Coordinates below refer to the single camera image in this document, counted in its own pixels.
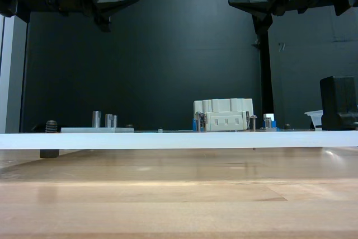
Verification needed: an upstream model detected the grey metal plate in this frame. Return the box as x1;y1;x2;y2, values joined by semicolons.
60;126;135;134

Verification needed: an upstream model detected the beige connector socket base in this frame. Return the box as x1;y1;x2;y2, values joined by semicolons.
192;97;258;133

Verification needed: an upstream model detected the blue and white connector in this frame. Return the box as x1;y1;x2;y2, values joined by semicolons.
261;113;278;131

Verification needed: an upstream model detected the small black connector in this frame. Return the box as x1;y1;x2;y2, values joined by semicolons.
319;76;358;131

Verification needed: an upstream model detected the black aluminium frame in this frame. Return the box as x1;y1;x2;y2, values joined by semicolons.
256;35;274;132

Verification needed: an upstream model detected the white taskboard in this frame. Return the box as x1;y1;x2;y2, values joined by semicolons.
0;129;358;151

